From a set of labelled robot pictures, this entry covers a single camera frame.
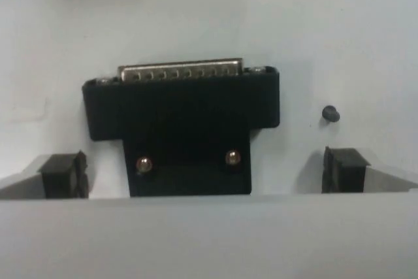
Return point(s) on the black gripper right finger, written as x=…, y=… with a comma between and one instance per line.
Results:
x=343, y=174

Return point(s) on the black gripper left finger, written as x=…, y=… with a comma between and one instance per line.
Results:
x=58, y=177

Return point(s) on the black D-SUB plug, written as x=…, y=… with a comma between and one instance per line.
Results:
x=183, y=112

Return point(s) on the white task board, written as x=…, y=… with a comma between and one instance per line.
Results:
x=196, y=14

